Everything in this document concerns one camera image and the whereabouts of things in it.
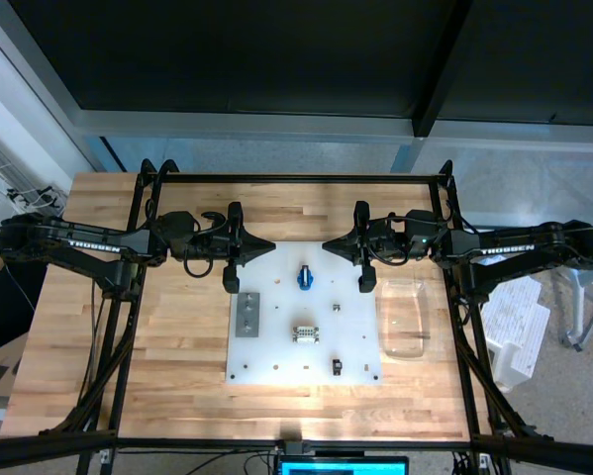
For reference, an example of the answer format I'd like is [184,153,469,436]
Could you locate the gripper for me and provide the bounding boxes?
[191,201,276,295]
[322,200,406,295]

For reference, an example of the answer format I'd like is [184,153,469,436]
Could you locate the blue clamp connector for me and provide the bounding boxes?
[294,264,316,293]

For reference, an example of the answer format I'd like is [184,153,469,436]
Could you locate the grey metal plate with pegs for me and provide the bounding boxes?
[234,291,262,338]

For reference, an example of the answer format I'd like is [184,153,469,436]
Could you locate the clear plastic tub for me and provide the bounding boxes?
[379,278,432,362]

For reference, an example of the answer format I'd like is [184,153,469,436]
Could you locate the white board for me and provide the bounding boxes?
[225,240,385,386]

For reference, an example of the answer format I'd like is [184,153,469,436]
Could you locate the white foam block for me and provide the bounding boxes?
[481,276,549,395]

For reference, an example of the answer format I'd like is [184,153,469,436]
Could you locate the blue laptop screen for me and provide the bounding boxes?
[274,454,410,475]

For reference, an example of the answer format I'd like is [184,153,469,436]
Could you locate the grey metal stand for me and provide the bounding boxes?
[557,256,593,353]

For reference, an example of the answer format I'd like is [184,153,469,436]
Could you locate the cardboard box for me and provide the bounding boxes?
[0,330,30,397]

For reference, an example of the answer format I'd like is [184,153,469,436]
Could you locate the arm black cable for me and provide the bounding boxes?
[182,211,224,279]

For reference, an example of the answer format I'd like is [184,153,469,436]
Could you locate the black frame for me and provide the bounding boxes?
[0,157,593,475]

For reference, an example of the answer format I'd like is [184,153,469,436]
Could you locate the black table camera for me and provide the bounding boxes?
[279,428,308,455]

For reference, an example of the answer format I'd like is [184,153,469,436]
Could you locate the tangled black white cables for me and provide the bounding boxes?
[6,184,63,209]

